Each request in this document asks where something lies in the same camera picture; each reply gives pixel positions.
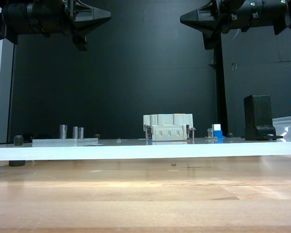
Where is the white connector housing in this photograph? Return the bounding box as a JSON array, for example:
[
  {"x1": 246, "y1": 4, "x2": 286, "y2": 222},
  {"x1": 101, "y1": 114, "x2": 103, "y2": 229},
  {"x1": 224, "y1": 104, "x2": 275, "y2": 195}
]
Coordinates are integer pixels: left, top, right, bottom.
[{"x1": 143, "y1": 113, "x2": 194, "y2": 132}]

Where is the black aluminium frame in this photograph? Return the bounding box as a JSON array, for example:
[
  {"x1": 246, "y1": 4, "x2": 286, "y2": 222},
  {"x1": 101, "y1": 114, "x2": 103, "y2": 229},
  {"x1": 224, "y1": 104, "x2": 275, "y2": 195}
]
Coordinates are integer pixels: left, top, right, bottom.
[{"x1": 208, "y1": 31, "x2": 230, "y2": 138}]

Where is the tall black holder block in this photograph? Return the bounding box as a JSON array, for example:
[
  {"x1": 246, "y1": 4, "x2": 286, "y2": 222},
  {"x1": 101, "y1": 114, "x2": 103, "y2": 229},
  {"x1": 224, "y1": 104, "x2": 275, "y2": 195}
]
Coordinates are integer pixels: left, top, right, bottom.
[{"x1": 243, "y1": 95, "x2": 284, "y2": 142}]

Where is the blue connector block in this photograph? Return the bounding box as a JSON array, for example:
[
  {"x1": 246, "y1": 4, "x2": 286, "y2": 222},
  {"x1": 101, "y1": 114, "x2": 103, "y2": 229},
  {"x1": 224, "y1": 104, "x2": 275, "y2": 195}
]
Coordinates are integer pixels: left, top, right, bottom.
[{"x1": 212, "y1": 130, "x2": 226, "y2": 142}]

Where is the clear plastic tub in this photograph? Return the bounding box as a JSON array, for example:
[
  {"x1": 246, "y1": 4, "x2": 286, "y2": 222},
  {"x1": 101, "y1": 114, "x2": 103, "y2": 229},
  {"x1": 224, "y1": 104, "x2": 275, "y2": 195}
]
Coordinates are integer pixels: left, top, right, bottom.
[{"x1": 272, "y1": 115, "x2": 291, "y2": 143}]

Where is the white taskboard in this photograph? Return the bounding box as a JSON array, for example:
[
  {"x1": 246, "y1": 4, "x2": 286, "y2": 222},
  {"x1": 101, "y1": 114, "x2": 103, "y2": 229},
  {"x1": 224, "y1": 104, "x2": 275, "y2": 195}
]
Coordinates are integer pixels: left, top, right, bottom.
[{"x1": 0, "y1": 137, "x2": 291, "y2": 162}]

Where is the white three-slot connector socket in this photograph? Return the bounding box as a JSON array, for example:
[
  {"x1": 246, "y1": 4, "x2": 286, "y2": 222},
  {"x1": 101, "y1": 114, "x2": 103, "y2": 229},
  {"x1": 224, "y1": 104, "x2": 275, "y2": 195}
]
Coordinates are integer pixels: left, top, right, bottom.
[{"x1": 151, "y1": 124, "x2": 188, "y2": 142}]

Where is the black rounded knob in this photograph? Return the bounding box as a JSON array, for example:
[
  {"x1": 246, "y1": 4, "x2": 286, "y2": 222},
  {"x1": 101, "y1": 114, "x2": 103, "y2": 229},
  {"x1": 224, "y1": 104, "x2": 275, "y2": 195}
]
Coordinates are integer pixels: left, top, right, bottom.
[{"x1": 21, "y1": 132, "x2": 34, "y2": 143}]

